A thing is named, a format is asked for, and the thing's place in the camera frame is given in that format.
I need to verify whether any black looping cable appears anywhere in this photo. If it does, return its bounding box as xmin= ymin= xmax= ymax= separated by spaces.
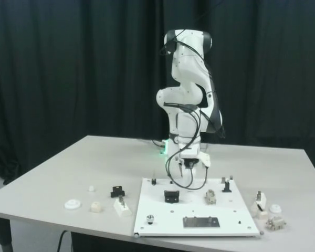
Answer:
xmin=164 ymin=143 xmax=211 ymax=190

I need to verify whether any black D-SUB plug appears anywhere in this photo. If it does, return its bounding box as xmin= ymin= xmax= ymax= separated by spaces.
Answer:
xmin=110 ymin=185 xmax=130 ymax=199

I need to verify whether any white large gear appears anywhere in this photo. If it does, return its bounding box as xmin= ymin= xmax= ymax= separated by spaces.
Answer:
xmin=64 ymin=199 xmax=82 ymax=211

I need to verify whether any black table leg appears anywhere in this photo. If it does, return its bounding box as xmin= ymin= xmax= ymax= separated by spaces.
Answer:
xmin=0 ymin=215 xmax=12 ymax=252

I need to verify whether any black cable under table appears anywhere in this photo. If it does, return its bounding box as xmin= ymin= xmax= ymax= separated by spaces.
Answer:
xmin=56 ymin=230 xmax=72 ymax=252

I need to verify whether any white peg holder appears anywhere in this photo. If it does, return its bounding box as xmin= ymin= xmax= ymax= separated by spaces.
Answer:
xmin=113 ymin=198 xmax=132 ymax=218

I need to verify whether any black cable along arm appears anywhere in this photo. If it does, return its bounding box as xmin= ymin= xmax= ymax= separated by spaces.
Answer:
xmin=159 ymin=27 xmax=225 ymax=139

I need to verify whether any white plug holder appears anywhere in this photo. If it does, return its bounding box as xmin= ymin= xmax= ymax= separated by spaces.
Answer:
xmin=255 ymin=191 xmax=267 ymax=208
xmin=251 ymin=203 xmax=269 ymax=219

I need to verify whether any white task board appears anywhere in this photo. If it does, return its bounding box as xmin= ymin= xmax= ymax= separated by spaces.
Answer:
xmin=133 ymin=177 xmax=260 ymax=233

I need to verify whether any black curtain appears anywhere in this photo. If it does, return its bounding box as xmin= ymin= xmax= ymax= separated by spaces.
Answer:
xmin=0 ymin=0 xmax=315 ymax=184

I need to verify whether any beige metal connector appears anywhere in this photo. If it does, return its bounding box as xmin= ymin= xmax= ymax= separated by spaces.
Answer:
xmin=205 ymin=190 xmax=218 ymax=205
xmin=265 ymin=216 xmax=288 ymax=232

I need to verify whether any thin black rod on wire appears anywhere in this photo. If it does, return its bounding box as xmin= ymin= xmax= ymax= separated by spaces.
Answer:
xmin=173 ymin=157 xmax=184 ymax=178

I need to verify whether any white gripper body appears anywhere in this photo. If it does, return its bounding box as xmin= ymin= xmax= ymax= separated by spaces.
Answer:
xmin=182 ymin=165 xmax=198 ymax=184

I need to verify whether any cream round plastic part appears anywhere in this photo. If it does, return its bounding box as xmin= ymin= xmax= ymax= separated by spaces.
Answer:
xmin=90 ymin=201 xmax=106 ymax=213

